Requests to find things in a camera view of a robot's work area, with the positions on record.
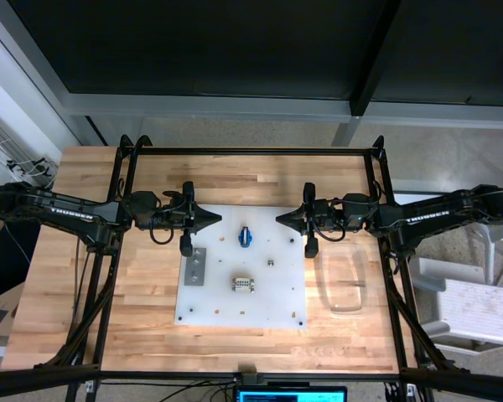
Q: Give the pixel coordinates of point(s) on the laptop screen with blue edge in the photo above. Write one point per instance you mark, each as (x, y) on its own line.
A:
(289, 395)

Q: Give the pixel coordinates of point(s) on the brown cardboard box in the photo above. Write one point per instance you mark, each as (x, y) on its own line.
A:
(2, 305)

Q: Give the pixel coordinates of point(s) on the grey metal panel frame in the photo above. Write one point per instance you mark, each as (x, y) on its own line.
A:
(234, 106)

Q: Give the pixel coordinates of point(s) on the beige HAN10-E connector insert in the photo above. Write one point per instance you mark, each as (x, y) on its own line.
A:
(242, 284)

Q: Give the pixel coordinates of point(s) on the grey metal plate with pegs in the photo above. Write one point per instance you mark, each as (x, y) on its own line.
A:
(195, 268)

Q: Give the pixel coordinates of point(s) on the blue plug with white core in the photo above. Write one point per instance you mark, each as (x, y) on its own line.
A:
(244, 237)

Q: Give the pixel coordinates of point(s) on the white mounting board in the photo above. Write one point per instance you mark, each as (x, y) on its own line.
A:
(218, 299)

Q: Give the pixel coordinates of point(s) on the white plastic step stool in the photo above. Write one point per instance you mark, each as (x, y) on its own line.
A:
(469, 310)

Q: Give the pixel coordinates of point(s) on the clear plastic tub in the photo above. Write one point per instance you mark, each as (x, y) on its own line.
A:
(343, 280)

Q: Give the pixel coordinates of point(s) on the black table frame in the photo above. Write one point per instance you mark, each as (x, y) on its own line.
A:
(251, 151)

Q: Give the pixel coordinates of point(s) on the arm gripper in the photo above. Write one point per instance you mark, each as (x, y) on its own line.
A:
(187, 218)
(311, 218)

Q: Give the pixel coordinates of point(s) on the small camera on bracket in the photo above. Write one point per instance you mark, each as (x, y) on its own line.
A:
(248, 370)

